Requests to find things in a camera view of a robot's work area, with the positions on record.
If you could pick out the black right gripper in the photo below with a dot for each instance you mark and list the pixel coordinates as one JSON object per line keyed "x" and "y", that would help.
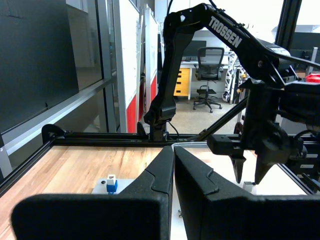
{"x": 262, "y": 117}

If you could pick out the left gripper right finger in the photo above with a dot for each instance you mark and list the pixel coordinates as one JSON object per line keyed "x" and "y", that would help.
{"x": 250, "y": 217}

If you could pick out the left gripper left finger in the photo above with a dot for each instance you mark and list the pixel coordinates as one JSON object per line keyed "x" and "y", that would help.
{"x": 100, "y": 217}

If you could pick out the short grey bar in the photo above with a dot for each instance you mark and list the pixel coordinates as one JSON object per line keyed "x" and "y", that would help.
{"x": 248, "y": 187}

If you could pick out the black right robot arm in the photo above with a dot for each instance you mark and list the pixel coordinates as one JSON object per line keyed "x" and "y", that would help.
{"x": 172, "y": 75}

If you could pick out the white task board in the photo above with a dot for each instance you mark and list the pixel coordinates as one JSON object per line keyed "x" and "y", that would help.
{"x": 98, "y": 188}

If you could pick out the blue white connector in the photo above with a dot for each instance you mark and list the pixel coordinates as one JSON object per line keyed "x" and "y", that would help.
{"x": 111, "y": 186}

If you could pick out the small silver screw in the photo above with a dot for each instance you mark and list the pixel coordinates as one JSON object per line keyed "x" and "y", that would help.
{"x": 179, "y": 213}

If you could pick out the white ribbed plastic structure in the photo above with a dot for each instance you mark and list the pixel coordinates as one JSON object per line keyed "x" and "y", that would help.
{"x": 231, "y": 75}

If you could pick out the black office chair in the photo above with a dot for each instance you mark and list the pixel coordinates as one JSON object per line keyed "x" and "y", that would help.
{"x": 208, "y": 72}

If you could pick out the yellow drawer cabinet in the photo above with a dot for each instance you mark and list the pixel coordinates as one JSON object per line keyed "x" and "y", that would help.
{"x": 184, "y": 82}

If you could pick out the white office desk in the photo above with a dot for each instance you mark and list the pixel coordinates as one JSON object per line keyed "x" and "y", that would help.
{"x": 190, "y": 64}

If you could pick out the black desk monitor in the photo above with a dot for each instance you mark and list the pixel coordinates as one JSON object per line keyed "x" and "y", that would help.
{"x": 200, "y": 48}

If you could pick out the white red partition panel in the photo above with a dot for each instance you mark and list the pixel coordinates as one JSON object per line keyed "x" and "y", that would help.
{"x": 130, "y": 62}
{"x": 152, "y": 62}

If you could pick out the black aluminium frame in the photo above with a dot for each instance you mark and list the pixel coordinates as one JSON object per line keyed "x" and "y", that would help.
{"x": 100, "y": 140}

